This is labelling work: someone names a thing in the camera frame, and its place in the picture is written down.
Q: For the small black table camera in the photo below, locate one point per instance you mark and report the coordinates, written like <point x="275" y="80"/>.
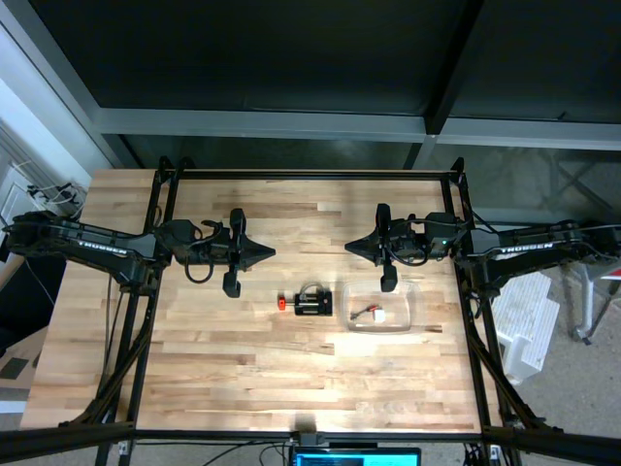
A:
<point x="310" y="438"/>

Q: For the black aluminium frame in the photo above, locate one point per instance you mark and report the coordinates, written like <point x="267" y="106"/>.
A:
<point x="73" y="437"/>

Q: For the brown cardboard box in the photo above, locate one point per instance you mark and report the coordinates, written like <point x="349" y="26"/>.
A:
<point x="19" y="369"/>

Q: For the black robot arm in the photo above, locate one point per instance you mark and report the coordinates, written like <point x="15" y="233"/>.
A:
<point x="97" y="245"/>
<point x="524" y="252"/>

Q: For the screen with blue edge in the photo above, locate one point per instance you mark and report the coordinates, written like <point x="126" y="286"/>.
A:
<point x="354" y="458"/>

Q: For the grey metal chair base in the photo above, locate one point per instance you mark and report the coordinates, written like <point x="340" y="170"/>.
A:
<point x="587" y="310"/>

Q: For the white plastic step stool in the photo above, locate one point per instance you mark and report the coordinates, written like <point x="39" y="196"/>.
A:
<point x="524" y="325"/>

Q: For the small white block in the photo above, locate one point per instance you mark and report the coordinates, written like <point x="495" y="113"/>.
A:
<point x="380" y="317"/>

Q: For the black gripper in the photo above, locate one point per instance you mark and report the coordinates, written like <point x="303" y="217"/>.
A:
<point x="213" y="252"/>
<point x="402" y="245"/>

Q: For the black vise with red knob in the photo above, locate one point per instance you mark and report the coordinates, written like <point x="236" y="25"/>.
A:
<point x="315" y="306"/>

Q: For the clear plastic tub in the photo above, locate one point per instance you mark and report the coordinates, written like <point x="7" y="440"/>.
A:
<point x="412" y="301"/>

